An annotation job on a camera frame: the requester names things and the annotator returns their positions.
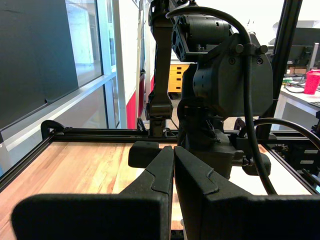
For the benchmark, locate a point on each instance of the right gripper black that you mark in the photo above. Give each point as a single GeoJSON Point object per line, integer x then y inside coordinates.
{"type": "Point", "coordinates": [210, 155]}

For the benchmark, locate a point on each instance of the black electronics box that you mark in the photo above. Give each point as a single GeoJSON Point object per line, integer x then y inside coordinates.
{"type": "Point", "coordinates": [295, 157]}

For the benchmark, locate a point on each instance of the dark computer monitor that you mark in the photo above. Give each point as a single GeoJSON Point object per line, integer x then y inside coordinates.
{"type": "Point", "coordinates": [300, 40]}

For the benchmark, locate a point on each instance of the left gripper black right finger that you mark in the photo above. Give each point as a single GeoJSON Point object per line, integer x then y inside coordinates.
{"type": "Point", "coordinates": [237, 217]}

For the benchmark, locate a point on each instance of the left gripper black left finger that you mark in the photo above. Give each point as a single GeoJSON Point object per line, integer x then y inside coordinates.
{"type": "Point", "coordinates": [100, 215]}

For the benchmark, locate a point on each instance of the black frame corner bracket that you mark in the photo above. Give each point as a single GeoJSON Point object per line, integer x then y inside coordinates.
{"type": "Point", "coordinates": [239, 123]}
{"type": "Point", "coordinates": [48, 125]}

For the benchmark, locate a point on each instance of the black aluminium frame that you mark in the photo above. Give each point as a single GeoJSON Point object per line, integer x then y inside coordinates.
{"type": "Point", "coordinates": [288, 25]}

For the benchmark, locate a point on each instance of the yellow drawer cabinet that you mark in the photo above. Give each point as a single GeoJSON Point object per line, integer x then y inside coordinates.
{"type": "Point", "coordinates": [177, 77]}

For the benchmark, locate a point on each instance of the red plastic cup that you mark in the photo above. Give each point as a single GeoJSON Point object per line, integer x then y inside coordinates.
{"type": "Point", "coordinates": [312, 82]}

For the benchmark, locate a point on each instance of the white desk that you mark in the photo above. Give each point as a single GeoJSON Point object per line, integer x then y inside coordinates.
{"type": "Point", "coordinates": [295, 100]}

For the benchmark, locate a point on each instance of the grey window frame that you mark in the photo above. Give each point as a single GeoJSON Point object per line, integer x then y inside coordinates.
{"type": "Point", "coordinates": [75, 97]}

